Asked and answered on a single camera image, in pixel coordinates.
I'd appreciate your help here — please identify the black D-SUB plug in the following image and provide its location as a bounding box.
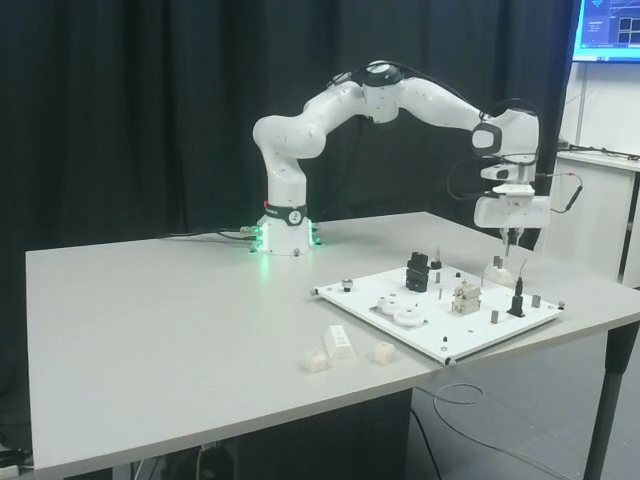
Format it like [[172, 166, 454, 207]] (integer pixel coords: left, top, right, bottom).
[[403, 251, 432, 293]]

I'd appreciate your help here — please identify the white cabinet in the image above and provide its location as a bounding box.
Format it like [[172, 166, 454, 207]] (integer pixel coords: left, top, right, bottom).
[[542, 147, 640, 290]]

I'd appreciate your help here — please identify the grey floor cable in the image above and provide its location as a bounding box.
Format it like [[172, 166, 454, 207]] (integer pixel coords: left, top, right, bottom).
[[432, 382, 640, 480]]

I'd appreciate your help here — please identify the grey metal connector block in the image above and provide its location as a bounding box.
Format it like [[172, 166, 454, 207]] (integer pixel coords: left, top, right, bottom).
[[451, 278, 481, 318]]

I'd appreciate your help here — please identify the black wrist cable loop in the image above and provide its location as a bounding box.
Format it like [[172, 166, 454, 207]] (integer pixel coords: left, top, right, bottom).
[[447, 158, 496, 201]]

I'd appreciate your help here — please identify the black base cable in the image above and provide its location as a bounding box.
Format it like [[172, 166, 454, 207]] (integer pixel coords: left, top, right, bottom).
[[167, 227, 264, 243]]

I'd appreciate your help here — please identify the long white holder with holes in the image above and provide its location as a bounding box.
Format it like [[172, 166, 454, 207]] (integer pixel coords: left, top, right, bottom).
[[322, 324, 358, 360]]

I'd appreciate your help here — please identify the white large gear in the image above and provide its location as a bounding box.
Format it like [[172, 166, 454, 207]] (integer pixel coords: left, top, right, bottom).
[[392, 309, 426, 332]]

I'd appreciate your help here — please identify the white task board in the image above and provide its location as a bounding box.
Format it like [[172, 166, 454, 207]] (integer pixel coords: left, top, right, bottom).
[[310, 259, 568, 369]]

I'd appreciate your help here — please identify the black curtain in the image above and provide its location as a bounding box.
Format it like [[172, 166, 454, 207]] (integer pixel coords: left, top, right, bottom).
[[0, 0, 584, 311]]

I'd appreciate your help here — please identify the blue screen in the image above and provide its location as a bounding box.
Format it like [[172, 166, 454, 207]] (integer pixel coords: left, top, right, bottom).
[[569, 0, 640, 65]]

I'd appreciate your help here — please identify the white peg holder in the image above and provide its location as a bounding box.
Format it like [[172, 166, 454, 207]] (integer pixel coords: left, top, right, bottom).
[[482, 263, 515, 287]]

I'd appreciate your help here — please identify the black table leg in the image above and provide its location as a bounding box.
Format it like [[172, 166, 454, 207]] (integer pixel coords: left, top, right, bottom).
[[599, 327, 635, 480]]

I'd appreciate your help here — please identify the small white holder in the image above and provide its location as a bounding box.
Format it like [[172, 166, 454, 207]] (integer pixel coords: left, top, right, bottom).
[[301, 349, 331, 374], [372, 341, 400, 365]]

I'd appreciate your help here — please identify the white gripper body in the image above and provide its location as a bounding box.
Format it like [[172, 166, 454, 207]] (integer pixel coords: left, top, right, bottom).
[[473, 194, 551, 233]]

